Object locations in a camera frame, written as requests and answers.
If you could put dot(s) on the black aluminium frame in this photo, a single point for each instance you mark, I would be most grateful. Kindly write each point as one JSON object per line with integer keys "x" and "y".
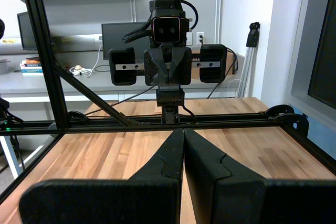
{"x": 43, "y": 51}

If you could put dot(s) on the black curved frame bracket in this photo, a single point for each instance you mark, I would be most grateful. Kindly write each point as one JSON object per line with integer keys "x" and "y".
{"x": 76, "y": 115}
{"x": 279, "y": 109}
{"x": 291, "y": 121}

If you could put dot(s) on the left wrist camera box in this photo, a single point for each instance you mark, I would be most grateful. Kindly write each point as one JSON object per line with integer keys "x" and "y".
{"x": 166, "y": 30}

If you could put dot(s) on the black computer monitor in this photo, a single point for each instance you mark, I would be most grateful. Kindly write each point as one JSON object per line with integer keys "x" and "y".
{"x": 26, "y": 32}
{"x": 120, "y": 37}

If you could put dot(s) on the stack of books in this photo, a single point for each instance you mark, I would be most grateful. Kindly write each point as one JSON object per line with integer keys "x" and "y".
{"x": 31, "y": 68}

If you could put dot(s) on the grey desk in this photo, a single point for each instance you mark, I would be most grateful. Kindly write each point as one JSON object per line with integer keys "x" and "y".
{"x": 78, "y": 85}

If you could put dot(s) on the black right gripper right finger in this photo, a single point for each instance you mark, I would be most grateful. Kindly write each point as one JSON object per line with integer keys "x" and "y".
{"x": 252, "y": 203}

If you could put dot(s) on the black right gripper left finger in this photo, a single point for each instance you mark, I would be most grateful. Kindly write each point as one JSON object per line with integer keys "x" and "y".
{"x": 110, "y": 200}

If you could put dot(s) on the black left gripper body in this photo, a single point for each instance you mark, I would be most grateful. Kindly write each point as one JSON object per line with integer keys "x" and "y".
{"x": 122, "y": 77}

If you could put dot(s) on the grey tripod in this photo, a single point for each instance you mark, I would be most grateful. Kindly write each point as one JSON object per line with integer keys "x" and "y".
{"x": 249, "y": 58}

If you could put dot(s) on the white wall outlet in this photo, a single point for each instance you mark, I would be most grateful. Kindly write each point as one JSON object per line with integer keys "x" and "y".
{"x": 189, "y": 38}
{"x": 200, "y": 38}

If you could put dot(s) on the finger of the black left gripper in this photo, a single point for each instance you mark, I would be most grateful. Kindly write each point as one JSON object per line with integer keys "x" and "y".
{"x": 155, "y": 69}
{"x": 181, "y": 66}

